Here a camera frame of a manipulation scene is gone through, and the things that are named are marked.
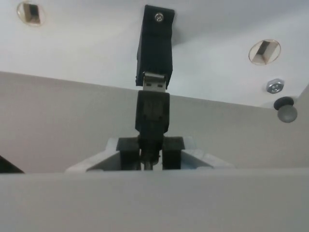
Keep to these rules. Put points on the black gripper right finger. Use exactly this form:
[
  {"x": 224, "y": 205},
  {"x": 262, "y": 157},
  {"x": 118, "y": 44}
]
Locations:
[{"x": 172, "y": 154}]

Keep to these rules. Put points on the black USB plug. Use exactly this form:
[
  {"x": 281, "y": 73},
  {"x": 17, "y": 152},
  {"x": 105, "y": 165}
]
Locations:
[{"x": 152, "y": 113}]

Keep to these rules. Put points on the white task board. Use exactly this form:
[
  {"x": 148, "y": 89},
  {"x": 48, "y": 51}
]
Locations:
[{"x": 72, "y": 43}]

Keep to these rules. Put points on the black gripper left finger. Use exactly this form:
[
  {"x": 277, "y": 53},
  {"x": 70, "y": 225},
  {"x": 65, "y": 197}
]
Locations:
[{"x": 128, "y": 154}]

